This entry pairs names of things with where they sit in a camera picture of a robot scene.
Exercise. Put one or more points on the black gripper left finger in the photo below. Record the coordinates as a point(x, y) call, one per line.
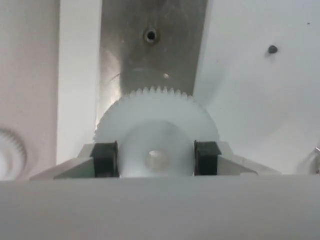
point(105, 160)

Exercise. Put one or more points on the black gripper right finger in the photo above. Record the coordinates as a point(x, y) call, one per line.
point(206, 160)

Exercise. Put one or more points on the white large gear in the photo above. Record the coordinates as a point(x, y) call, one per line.
point(160, 117)

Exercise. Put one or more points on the white medium gear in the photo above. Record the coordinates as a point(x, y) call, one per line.
point(10, 155)

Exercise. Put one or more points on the white task board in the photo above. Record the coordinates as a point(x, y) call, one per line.
point(237, 100)

